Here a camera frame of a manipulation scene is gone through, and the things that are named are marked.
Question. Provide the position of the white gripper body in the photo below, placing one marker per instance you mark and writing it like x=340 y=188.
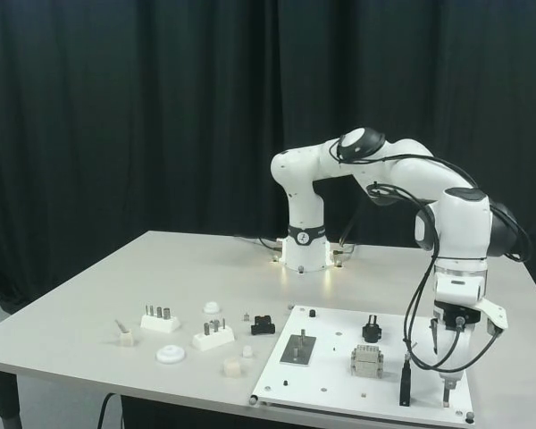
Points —
x=462 y=362

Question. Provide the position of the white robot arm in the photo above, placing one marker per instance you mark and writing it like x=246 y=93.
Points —
x=304 y=179

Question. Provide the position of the white square peg holder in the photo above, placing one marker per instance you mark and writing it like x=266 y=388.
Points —
x=214 y=340

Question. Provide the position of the white round peg holder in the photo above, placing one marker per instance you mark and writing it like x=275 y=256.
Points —
x=161 y=324

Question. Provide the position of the white task board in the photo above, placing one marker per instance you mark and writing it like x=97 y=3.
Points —
x=339 y=384

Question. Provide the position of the black D-SUB plug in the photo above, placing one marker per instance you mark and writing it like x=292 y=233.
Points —
x=262 y=325

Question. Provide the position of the white small gear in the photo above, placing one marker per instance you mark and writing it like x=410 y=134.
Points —
x=248 y=351

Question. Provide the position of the white cube holder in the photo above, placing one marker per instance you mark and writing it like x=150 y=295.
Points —
x=232 y=367

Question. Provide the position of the white medium gear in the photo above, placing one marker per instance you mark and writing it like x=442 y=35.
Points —
x=211 y=308

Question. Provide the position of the white large gear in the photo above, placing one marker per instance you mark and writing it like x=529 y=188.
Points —
x=171 y=354

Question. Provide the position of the small white holder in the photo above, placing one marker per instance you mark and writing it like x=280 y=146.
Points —
x=126 y=339

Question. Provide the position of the metal bolt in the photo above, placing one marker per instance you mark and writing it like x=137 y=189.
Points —
x=120 y=325

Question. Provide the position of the black curtain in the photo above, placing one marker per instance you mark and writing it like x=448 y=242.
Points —
x=116 y=111

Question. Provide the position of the black table leg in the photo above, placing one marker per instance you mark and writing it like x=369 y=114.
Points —
x=2 y=397

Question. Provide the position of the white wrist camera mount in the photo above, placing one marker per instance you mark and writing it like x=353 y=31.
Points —
x=493 y=315

